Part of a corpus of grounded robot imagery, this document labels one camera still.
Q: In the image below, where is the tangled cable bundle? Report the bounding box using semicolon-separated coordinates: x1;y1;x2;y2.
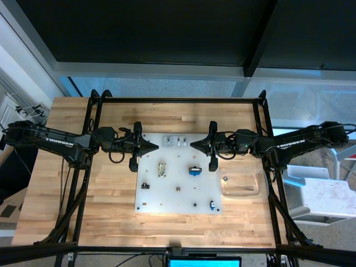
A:
15;103;50;120

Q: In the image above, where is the black vertical post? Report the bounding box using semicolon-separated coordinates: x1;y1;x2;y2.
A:
244;0;279;78

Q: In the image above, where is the blue screen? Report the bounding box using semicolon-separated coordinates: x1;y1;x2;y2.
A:
166;255;243;267

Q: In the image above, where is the white stand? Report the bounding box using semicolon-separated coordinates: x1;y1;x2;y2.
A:
283;164;356;226

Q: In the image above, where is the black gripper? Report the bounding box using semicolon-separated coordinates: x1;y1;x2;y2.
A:
112;121;160;172
190;121;239;172

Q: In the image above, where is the clear plastic tub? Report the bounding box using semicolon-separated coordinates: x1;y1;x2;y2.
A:
219;167;269;200

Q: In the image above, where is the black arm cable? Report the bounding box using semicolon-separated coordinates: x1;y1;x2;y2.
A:
215;130;243;161
108;151;125;164

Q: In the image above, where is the black frame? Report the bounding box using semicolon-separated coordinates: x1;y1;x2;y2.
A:
0;88;356;267

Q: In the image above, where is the white board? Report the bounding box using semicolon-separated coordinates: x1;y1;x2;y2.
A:
134;132;223;214

